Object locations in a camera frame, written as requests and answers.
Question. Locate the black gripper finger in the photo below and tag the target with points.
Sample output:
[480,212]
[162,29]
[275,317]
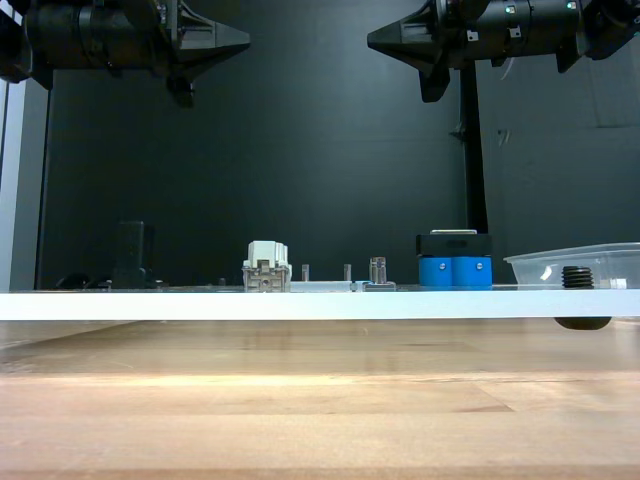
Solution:
[220,37]
[410,35]
[422,59]
[205,60]

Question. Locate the black clamp connector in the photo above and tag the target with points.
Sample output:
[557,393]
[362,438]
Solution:
[131,250]

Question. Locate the beige multi-pin connector housing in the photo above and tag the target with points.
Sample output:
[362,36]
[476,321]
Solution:
[265,265]

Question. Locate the small metal socket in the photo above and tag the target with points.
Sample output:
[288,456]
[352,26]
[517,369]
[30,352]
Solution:
[378,272]

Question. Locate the clear plastic tub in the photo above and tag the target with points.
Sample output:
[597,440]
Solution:
[530,272]

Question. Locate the white task board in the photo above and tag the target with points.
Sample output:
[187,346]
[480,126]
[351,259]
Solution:
[250,306]

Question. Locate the aluminium bar with pins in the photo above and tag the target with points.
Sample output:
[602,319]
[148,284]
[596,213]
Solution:
[320,287]

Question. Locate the black threaded bolt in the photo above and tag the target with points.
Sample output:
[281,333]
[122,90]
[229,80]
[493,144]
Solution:
[577,277]

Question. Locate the black rubber foot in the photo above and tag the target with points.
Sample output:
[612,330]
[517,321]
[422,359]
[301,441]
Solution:
[582,324]

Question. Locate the black upright post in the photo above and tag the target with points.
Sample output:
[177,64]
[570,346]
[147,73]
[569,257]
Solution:
[474,160]

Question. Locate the black connector on blue mount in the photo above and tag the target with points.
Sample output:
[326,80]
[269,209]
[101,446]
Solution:
[450,272]

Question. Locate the grey window frame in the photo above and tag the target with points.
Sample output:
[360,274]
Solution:
[15,200]

